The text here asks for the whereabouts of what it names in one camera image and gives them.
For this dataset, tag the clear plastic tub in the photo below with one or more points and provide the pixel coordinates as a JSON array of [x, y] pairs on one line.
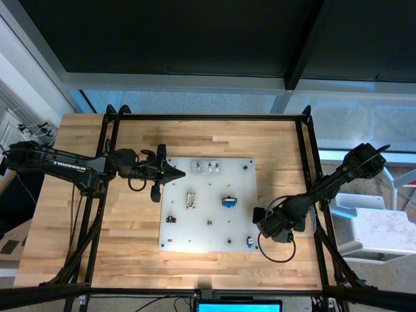
[[310, 224]]

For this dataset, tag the blue and black connector block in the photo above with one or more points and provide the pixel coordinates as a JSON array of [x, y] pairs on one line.
[[229, 202]]

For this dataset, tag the clear block with pins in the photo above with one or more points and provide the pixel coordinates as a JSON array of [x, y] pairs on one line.
[[198, 170]]

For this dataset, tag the white plastic chair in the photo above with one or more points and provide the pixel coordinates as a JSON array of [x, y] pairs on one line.
[[383, 227]]

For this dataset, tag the white and red chair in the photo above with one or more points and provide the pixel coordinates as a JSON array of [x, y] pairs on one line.
[[393, 195]]

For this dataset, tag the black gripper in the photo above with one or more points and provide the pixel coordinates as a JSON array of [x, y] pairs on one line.
[[260, 215], [159, 172]]

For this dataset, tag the white plastic board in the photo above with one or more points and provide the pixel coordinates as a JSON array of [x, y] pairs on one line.
[[201, 227]]

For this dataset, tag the black vertical post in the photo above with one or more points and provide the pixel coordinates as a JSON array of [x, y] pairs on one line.
[[305, 45]]

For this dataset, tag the black table-level camera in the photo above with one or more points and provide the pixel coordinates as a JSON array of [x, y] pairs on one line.
[[206, 294]]

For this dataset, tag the black aluminium frame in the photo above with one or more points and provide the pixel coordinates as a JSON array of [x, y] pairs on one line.
[[208, 116]]

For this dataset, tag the small black clamp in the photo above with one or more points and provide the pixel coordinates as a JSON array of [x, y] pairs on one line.
[[170, 219]]

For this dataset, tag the grey rectangular connector housing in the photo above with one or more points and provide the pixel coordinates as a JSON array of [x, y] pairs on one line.
[[191, 201]]

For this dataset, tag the blue laptop screen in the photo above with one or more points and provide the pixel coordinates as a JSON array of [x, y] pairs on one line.
[[237, 307]]

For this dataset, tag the small blue connector bracket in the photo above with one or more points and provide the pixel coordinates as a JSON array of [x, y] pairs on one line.
[[250, 242]]

